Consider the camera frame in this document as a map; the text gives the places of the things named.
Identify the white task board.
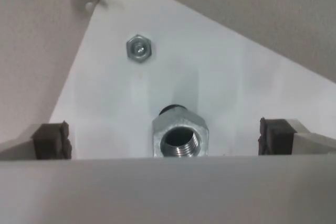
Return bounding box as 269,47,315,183
49,0,336,159

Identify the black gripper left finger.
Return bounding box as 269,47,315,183
0,121,73,161

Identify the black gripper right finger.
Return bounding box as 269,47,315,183
258,116,336,156

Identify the metal bolt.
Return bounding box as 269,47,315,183
152,104,209,158

